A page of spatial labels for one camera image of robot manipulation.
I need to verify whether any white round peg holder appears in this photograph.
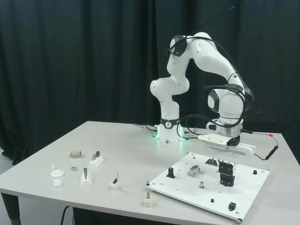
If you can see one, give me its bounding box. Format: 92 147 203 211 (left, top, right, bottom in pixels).
80 172 93 188

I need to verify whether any white square peg holder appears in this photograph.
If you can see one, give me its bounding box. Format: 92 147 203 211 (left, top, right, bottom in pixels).
88 156 105 168

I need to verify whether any white task board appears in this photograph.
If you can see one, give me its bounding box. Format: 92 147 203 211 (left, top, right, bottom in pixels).
145 151 270 223

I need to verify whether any black base cable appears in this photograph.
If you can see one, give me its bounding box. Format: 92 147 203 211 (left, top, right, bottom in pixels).
133 123 160 137

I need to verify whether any black floor cable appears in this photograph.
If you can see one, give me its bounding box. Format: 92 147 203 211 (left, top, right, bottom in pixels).
61 205 71 225

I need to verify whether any black table leg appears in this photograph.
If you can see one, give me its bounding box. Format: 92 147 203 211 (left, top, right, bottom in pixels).
0 192 19 225

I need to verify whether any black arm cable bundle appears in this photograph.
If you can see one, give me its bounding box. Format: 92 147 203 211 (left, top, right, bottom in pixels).
165 35 261 139

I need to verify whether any white large gear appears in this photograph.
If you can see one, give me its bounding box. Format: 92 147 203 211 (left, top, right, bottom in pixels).
50 170 64 180

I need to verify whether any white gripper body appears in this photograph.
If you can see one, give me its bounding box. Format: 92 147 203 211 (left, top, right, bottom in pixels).
203 142 257 158

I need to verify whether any black curtain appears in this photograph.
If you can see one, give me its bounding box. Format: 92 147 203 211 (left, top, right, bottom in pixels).
0 0 300 166

